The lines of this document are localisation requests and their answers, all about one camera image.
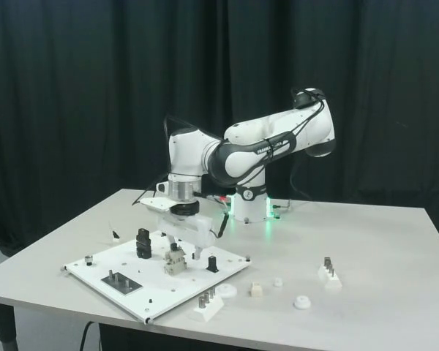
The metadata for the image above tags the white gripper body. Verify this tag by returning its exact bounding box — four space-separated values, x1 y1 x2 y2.
156 214 217 247

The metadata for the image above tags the grey waterproof plug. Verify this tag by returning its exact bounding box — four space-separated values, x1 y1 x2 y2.
163 248 186 270

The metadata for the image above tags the black D-SUB plug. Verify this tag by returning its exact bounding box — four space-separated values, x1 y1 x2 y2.
134 227 153 259

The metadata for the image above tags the thin black rod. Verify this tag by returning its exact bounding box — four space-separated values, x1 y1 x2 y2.
217 212 230 239

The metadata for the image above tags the flat white wrist plate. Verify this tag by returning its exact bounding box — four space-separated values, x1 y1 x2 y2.
139 197 177 214

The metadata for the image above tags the white task board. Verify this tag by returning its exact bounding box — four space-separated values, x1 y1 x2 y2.
60 227 252 325

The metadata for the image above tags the white large gear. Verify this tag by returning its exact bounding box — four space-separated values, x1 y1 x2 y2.
219 283 239 299

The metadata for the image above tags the white round peg holder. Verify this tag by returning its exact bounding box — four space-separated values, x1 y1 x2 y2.
192 296 226 323

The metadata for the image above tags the white square peg holder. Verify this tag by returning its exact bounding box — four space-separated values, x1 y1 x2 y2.
318 265 343 292

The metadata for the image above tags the black curtain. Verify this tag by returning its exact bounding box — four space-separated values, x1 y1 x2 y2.
0 0 439 253

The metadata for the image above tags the black table leg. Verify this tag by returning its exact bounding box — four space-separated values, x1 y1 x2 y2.
0 300 16 351

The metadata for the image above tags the silver wrist ring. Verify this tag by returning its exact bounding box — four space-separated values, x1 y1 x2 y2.
167 180 203 202

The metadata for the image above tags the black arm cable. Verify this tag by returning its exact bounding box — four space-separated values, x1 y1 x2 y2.
162 87 326 173

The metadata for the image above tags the black floor cable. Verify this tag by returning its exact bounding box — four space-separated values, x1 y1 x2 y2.
80 320 96 351

